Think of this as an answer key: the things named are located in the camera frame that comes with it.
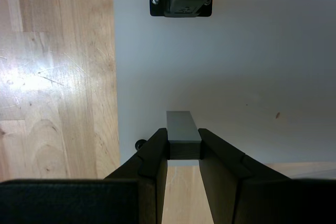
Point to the grey metal bar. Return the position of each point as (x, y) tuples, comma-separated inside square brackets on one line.
[(183, 129)]

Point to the white task board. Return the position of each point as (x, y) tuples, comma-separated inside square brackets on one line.
[(236, 51)]

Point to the board corner standoff screw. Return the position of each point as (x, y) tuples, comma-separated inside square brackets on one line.
[(138, 144)]

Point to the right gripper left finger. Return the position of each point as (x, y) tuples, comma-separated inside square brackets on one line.
[(105, 203)]

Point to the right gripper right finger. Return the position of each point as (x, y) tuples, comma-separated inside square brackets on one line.
[(262, 203)]

